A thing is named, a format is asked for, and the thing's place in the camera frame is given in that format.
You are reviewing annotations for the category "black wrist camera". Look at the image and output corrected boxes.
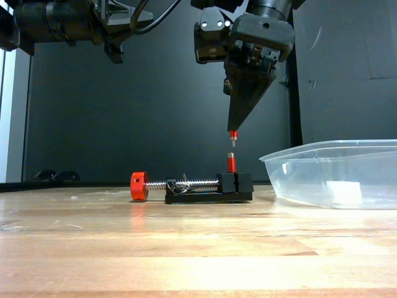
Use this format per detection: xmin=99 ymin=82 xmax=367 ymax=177
xmin=194 ymin=6 xmax=232 ymax=65

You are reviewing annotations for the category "red RCA socket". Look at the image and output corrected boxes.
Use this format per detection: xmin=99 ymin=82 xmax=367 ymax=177
xmin=226 ymin=151 xmax=238 ymax=173

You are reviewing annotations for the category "white foam block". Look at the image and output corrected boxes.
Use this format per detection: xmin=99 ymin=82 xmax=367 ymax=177
xmin=325 ymin=181 xmax=362 ymax=205

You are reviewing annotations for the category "red round clamp knob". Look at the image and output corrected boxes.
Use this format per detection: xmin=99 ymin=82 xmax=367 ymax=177
xmin=129 ymin=171 xmax=150 ymax=202

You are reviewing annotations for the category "black clamp fixture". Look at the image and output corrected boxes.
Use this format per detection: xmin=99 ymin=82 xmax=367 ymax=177
xmin=165 ymin=171 xmax=253 ymax=205

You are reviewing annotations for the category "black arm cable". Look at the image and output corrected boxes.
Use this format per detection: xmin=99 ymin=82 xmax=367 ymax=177
xmin=129 ymin=0 xmax=182 ymax=34

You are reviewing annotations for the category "clear plastic tub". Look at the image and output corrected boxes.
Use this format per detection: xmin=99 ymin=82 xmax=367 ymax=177
xmin=259 ymin=139 xmax=397 ymax=210

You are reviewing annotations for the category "silver clamp screw with spring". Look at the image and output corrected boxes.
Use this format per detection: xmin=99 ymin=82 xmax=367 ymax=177
xmin=144 ymin=178 xmax=220 ymax=191

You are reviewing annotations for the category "thin frayed wire bundle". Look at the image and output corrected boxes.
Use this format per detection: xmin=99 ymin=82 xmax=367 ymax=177
xmin=171 ymin=173 xmax=192 ymax=196

